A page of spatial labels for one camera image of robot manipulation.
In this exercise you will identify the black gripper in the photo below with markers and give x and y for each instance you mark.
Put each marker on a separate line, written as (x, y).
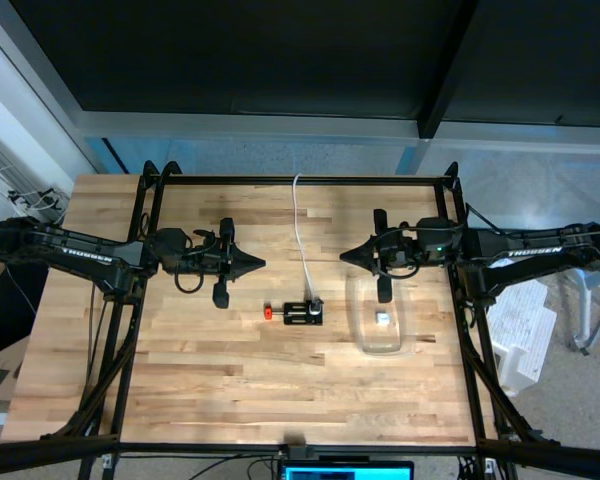
(384, 257)
(227, 260)

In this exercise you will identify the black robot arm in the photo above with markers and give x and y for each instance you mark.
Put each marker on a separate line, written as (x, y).
(80, 250)
(530, 252)

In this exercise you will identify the white receptacle socket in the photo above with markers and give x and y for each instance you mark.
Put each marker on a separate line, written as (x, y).
(313, 303)

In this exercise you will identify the white foam block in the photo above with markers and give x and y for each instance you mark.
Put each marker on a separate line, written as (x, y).
(383, 318)

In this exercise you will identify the black clamp with red knob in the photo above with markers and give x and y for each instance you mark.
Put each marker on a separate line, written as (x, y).
(295, 315)

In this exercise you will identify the clear plastic tub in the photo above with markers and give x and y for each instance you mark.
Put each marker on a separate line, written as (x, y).
(380, 345)

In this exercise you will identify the white plastic step stool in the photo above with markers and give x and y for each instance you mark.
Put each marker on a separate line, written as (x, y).
(522, 330)

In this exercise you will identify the black steel column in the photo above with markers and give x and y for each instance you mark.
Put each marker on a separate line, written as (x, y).
(445, 75)

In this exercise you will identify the blue-edged screen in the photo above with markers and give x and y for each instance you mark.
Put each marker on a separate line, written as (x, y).
(347, 472)

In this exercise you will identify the brown cardboard box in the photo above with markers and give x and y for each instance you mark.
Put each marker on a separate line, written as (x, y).
(10, 357)

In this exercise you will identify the black aluminium frame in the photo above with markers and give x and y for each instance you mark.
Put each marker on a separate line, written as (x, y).
(230, 180)

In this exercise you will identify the small black camera box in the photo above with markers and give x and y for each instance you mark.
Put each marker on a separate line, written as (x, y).
(296, 447)

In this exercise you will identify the grey metal chair frame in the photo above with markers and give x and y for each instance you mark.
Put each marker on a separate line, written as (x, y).
(586, 300)

